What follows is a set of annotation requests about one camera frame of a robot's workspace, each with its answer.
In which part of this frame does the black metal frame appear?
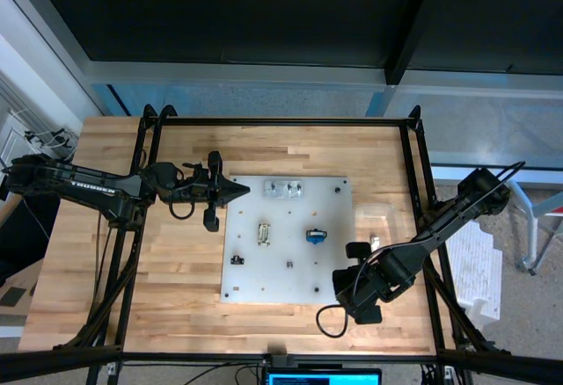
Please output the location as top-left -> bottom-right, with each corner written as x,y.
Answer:
0,103 -> 563,385

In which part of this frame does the black and white cable bundle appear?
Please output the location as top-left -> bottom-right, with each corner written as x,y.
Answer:
21,127 -> 78,160

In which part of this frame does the blue laptop screen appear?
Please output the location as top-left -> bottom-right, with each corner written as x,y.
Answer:
262,367 -> 383,385

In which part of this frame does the black wall post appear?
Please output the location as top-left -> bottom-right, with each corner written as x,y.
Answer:
385,0 -> 441,86

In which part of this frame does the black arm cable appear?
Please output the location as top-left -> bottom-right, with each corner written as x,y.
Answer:
317,243 -> 417,339
168,191 -> 198,221

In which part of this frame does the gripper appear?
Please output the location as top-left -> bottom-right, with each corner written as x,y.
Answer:
193,150 -> 251,232
346,242 -> 388,325

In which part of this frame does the grey metal chair frame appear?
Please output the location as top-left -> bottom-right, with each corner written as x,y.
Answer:
505,182 -> 563,277

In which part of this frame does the white task board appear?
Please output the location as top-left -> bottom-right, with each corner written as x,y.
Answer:
219,175 -> 361,305

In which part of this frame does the blue and black connector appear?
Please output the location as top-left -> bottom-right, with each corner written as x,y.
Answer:
303,228 -> 329,246

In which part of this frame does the aluminium clamp block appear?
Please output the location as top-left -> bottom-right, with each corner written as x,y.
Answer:
262,178 -> 305,200

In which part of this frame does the white foam block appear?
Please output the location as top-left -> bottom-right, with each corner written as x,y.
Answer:
443,217 -> 503,333

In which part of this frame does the black table-level camera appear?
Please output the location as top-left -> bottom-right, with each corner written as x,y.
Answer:
262,344 -> 296,367

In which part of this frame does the grey multi-pin connector housing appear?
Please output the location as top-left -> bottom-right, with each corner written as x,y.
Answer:
255,222 -> 273,249

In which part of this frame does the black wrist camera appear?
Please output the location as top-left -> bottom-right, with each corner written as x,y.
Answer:
333,268 -> 354,306

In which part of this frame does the cardboard box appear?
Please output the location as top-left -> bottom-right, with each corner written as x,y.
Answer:
0,257 -> 45,316

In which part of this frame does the clear plastic tub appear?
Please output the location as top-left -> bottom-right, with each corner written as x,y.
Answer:
354,203 -> 399,250

